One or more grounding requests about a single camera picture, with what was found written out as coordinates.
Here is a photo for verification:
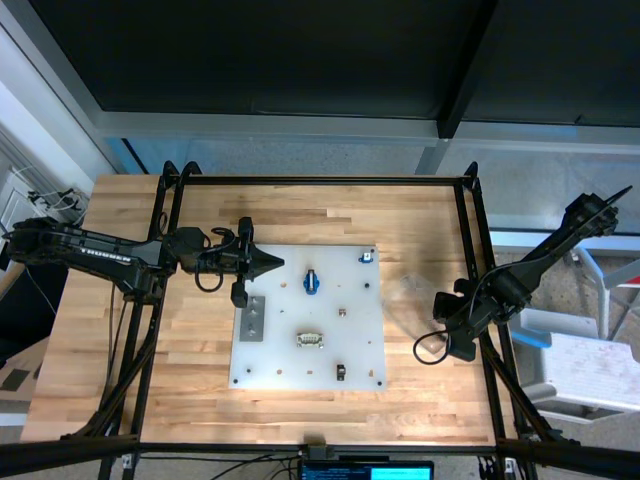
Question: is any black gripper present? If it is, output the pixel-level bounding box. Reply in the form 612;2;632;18
433;289;484;361
199;216;286;308

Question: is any black USB cable with plug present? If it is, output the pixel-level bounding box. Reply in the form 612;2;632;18
412;327;454;366

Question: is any large blue connector holder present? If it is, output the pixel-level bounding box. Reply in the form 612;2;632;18
301;269;323;297

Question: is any clear plastic tub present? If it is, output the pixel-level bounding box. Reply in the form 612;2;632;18
382;272;459;354

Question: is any grey metal plate with pegs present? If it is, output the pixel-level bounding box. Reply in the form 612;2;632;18
238;295;267;343

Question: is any white plastic board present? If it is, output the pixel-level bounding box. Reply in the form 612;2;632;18
227;243;389;392

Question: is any white step stool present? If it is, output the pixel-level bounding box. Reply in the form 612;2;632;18
522;332;640;426

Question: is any laptop screen with blue edge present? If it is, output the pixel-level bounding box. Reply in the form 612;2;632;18
298;460;435;480

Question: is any brown cardboard box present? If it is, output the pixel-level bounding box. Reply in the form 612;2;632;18
0;337;51;401

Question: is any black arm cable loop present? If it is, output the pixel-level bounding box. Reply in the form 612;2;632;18
193;267;225;293

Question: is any black metal frame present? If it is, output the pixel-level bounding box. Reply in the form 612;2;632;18
0;160;584;480

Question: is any black table-level camera box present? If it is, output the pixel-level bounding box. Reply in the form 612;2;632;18
304;434;329;461

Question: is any black and white cable bundle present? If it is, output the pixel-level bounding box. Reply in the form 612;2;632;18
27;188;89;221

